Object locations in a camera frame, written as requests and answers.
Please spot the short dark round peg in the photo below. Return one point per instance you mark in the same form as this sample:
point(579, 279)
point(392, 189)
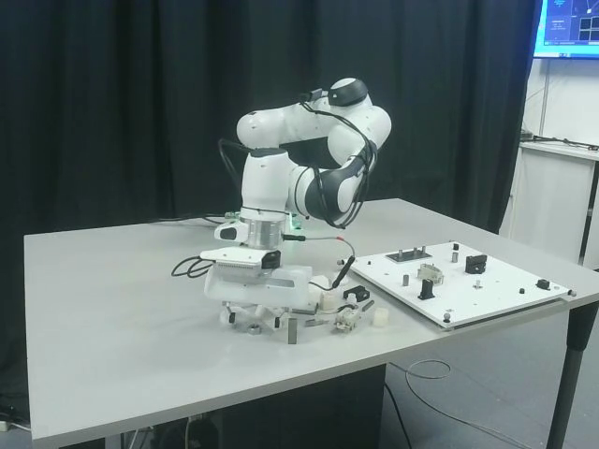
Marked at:
point(369, 304)

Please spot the tall metal square peg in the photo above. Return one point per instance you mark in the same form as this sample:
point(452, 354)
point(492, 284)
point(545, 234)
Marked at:
point(292, 331)

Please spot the white medium gear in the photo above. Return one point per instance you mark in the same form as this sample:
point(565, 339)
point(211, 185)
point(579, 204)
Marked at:
point(380, 318)

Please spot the flat metal square peg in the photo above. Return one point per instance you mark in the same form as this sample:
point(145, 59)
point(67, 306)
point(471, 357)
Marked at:
point(316, 322)

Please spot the metal round peg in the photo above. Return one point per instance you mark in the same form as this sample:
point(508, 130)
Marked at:
point(454, 257)

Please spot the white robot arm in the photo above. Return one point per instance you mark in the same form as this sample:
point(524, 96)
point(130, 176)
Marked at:
point(262, 187)

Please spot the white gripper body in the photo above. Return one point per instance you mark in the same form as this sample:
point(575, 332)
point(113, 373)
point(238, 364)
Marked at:
point(281, 292)

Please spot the flat white mounting plate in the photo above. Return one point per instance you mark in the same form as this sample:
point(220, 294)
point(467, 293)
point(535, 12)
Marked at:
point(234, 255)

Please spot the white cabinet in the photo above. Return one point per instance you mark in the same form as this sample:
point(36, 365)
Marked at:
point(557, 206)

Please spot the metal hex nut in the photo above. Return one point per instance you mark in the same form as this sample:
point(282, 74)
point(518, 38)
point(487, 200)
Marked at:
point(254, 328)

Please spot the black table leg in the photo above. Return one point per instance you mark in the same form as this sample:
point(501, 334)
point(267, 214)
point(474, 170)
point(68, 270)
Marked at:
point(573, 374)

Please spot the black curtain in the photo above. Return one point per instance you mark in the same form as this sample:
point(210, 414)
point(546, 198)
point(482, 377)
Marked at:
point(117, 117)

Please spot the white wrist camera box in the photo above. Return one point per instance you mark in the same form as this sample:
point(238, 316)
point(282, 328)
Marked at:
point(229, 233)

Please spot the black plug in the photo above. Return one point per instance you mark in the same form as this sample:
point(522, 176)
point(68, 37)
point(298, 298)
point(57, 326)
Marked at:
point(355, 294)

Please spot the white block holder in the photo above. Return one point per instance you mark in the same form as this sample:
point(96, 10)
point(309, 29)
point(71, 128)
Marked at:
point(328, 302)

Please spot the blue screen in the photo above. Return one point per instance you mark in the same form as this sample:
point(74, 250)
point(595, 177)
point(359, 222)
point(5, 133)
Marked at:
point(568, 28)

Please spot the thin metal peg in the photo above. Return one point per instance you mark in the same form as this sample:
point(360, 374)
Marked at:
point(306, 309)

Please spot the white task board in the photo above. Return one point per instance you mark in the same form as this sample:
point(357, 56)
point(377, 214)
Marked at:
point(496, 285)

